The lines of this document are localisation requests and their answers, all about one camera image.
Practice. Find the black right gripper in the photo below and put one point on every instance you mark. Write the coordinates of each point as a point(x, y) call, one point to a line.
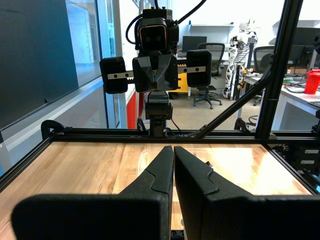
point(200, 60)

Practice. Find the yellow cabinet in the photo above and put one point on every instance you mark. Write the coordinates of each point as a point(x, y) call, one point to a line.
point(183, 82)

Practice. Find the red container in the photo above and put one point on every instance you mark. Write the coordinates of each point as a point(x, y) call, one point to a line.
point(312, 82)

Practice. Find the white desk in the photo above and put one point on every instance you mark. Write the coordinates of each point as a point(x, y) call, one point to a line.
point(292, 96)

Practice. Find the black office chair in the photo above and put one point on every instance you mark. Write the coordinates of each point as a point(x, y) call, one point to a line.
point(217, 60)
point(262, 57)

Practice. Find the black metal frame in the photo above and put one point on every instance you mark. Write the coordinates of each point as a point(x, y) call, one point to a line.
point(100, 133)

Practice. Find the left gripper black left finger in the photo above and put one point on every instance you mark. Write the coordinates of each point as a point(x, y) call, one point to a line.
point(100, 217)

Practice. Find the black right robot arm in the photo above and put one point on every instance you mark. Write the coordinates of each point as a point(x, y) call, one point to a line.
point(158, 110)

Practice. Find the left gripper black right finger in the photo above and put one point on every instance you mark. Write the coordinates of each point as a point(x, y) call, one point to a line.
point(250, 220)

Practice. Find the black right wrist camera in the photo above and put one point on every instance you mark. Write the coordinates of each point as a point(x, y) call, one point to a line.
point(152, 35)

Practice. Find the black computer monitor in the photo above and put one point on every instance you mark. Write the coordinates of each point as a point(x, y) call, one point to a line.
point(195, 42)
point(300, 50)

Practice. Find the white striped robot figure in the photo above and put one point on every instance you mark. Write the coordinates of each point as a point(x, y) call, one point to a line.
point(231, 62)

